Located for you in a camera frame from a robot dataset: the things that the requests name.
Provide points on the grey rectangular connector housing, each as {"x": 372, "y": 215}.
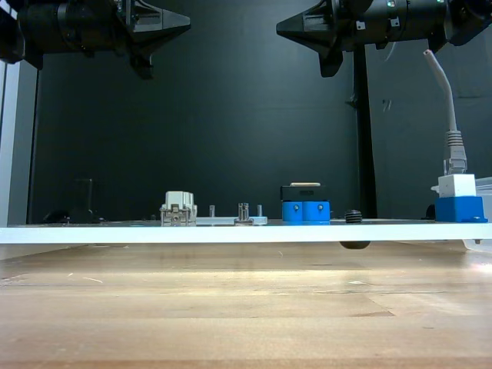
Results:
{"x": 178, "y": 209}

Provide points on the aluminium plate with pins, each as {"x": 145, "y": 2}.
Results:
{"x": 215, "y": 221}

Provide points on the blue socket mount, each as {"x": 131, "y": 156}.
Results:
{"x": 457, "y": 209}

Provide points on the white board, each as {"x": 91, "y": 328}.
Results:
{"x": 230, "y": 234}

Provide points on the white rj45 socket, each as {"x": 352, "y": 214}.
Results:
{"x": 457, "y": 188}

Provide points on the small metal connector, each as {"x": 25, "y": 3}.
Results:
{"x": 243, "y": 215}

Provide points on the black knurled screw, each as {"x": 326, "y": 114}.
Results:
{"x": 352, "y": 217}

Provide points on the black rubber foot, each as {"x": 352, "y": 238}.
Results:
{"x": 354, "y": 245}

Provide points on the small black bracket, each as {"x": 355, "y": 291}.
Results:
{"x": 82, "y": 200}

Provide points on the black connector housing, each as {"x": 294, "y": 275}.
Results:
{"x": 303, "y": 193}

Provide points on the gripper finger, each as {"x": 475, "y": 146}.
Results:
{"x": 294, "y": 25}
{"x": 157, "y": 38}
{"x": 315, "y": 40}
{"x": 175, "y": 21}

